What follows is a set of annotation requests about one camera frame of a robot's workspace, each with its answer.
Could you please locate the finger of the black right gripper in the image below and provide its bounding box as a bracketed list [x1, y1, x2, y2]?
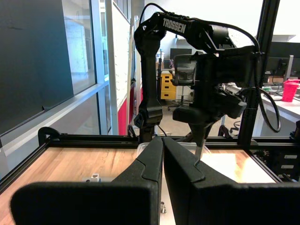
[200, 121, 214, 165]
[189, 121, 202, 165]

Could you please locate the black frame post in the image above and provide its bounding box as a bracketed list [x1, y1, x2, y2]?
[237, 0, 281, 145]

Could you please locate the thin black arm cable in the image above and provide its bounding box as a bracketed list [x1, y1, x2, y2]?
[140, 2, 167, 25]

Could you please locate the red panel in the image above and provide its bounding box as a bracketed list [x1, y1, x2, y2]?
[117, 97, 129, 136]

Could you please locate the white task board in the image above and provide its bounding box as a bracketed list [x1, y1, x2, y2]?
[82, 161, 176, 225]

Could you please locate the red plastic bin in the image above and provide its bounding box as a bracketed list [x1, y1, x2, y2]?
[282, 79, 300, 103]

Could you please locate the white desk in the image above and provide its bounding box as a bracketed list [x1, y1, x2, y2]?
[260, 93, 300, 138]

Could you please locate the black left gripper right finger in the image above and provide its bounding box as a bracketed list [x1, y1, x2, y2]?
[164, 137, 300, 225]

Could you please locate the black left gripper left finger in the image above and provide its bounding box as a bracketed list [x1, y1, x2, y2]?
[10, 136, 164, 225]

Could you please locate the black computer monitor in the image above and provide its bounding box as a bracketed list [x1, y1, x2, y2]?
[170, 48, 193, 59]
[266, 42, 300, 79]

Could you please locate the yellow drawer cabinet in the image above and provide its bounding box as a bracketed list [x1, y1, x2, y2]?
[161, 74, 176, 100]

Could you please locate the white and blue connector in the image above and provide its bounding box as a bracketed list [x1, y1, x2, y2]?
[82, 172, 103, 183]

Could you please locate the black controller box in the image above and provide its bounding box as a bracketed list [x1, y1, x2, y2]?
[249, 150, 300, 184]

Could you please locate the grey office chair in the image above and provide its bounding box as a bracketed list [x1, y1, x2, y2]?
[168, 54, 198, 111]

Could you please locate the clear plastic tub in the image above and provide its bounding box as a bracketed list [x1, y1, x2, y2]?
[136, 142, 211, 162]

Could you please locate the grey window sill rail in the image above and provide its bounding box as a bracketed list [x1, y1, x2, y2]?
[0, 82, 111, 158]

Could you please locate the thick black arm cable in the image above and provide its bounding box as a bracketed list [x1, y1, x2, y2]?
[206, 21, 281, 134]

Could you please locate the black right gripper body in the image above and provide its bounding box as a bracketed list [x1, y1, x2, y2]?
[172, 84, 247, 123]

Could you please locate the white partition panel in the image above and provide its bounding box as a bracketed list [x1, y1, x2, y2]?
[105, 0, 135, 136]

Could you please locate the grey window mullion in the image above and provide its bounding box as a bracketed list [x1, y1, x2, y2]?
[90, 0, 112, 136]

